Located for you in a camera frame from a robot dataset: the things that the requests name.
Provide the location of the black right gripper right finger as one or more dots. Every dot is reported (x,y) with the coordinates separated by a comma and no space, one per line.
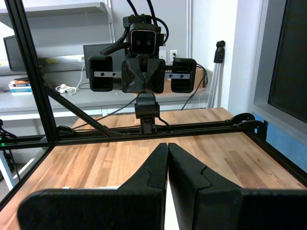
(227,208)

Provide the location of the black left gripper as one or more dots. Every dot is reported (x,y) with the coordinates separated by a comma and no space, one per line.
(100,82)

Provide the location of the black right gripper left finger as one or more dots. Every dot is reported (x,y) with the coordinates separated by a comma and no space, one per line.
(96,208)

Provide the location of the black computer monitor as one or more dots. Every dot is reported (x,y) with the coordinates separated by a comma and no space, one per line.
(96,51)
(12,55)

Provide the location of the brown cardboard box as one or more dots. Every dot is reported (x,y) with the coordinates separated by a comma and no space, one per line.
(200,76)

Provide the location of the aluminium stand with black head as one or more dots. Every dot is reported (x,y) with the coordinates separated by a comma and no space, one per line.
(219,51)

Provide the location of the stack of books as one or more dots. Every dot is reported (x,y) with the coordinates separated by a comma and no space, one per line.
(21,87)

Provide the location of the white wall outlet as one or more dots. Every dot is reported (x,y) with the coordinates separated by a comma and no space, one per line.
(163,55)
(173,54)

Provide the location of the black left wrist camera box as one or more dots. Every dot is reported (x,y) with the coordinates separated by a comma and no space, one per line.
(143,42)

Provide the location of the white wall shelf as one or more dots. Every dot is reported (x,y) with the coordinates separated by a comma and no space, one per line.
(60,9)

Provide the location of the black aluminium table frame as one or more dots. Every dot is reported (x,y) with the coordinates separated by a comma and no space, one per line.
(28,60)

